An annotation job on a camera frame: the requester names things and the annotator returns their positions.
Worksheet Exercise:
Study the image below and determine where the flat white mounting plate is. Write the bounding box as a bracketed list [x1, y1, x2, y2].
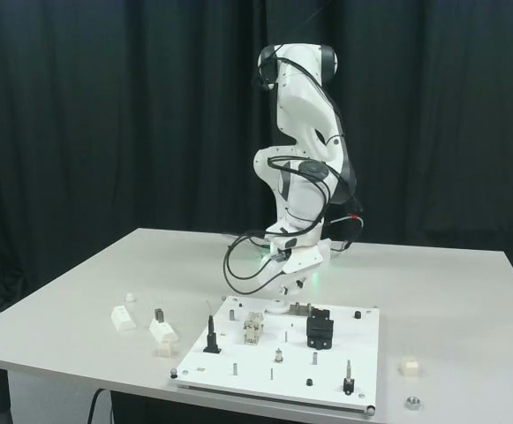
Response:
[281, 245, 330, 274]

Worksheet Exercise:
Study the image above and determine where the black cable under table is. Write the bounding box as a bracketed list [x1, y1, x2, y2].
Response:
[88, 387, 109, 424]

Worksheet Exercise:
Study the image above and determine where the clear Ethernet plug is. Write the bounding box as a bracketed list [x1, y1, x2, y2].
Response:
[241, 311, 266, 348]

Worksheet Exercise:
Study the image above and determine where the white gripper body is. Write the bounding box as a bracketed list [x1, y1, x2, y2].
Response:
[259, 252, 314, 289]

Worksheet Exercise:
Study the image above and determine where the black D-SUB plug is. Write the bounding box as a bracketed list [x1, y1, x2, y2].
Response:
[305, 307, 336, 351]

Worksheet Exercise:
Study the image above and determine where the white task board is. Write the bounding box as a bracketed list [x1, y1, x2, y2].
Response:
[169, 294, 381, 417]

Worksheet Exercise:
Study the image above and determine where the small beige holder block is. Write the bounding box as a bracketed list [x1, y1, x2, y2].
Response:
[398, 356, 420, 377]

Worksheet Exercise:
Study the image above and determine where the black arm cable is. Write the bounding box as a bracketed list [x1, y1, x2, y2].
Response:
[222, 43, 363, 295]

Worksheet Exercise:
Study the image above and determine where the white peg holder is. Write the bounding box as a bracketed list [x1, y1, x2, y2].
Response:
[148, 318, 180, 345]
[109, 304, 138, 332]

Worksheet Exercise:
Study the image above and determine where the tall black plug with cable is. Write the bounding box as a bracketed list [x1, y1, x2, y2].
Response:
[201, 299, 223, 354]

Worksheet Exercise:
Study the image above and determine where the black curtain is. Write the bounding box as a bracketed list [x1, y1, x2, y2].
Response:
[0, 0, 513, 314]

